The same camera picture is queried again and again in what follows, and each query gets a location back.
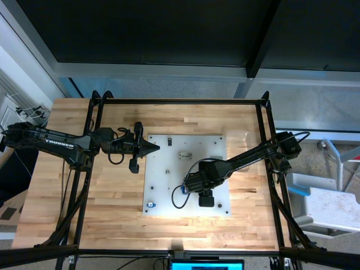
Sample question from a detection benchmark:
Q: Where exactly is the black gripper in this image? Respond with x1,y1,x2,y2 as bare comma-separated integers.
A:
184,172,215,208
116,121,160,174

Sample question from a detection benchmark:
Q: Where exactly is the white board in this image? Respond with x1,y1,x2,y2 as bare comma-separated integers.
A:
142,134,232,218

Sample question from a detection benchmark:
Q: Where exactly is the screen with blue edge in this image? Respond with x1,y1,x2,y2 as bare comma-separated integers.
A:
168,258,245,270

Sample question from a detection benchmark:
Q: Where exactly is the clear plastic tub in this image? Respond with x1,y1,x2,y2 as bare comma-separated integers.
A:
224,129,253,174

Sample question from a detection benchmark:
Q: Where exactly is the white step stool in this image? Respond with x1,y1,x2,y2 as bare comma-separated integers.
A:
286,137,360,240

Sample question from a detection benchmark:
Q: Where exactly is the cardboard box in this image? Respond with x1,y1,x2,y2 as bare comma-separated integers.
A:
0,188,29,228

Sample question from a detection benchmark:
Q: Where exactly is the bundle of cables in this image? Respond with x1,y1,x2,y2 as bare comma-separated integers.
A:
15,105,47,120

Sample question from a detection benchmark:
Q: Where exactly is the black aluminium frame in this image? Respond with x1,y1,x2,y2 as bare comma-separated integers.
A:
0,0,360,270

